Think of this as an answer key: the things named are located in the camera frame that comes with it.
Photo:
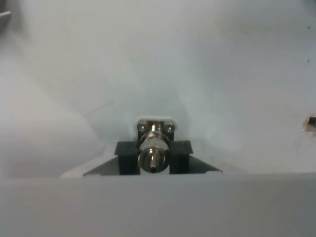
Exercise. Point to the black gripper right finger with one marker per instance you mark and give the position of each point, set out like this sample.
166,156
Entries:
179,160

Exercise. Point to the white task board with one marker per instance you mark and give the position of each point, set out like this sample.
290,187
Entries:
172,74

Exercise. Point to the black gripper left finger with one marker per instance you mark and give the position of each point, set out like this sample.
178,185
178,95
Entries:
126,160

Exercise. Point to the metal BNC plug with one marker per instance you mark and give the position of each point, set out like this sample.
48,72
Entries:
148,158

